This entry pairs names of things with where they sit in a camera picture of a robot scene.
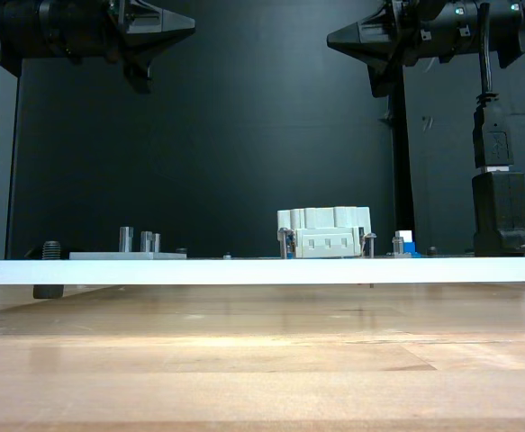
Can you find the black frame post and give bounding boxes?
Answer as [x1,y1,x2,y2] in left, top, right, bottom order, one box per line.
[378,58,416,258]

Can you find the tall silver metal post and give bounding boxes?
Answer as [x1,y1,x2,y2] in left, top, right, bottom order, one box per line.
[118,226,135,254]

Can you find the flat aluminium plate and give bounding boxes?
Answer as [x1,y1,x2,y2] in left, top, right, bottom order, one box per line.
[68,251,187,261]

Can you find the black USB socket housing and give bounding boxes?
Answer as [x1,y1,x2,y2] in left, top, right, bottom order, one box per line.
[464,170,525,258]

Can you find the white task board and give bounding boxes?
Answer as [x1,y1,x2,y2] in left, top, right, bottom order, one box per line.
[0,258,525,286]

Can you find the grey multi-pin connector housing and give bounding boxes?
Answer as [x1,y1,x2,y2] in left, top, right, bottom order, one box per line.
[276,205,374,260]

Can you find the black rubber foot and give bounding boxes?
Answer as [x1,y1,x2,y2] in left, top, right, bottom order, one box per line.
[32,283,64,300]

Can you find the small terminal block connector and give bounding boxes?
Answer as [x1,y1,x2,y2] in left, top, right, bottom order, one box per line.
[390,229,419,258]

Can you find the black USB plug with cable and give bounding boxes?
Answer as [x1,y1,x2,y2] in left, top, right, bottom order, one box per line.
[472,2,514,174]

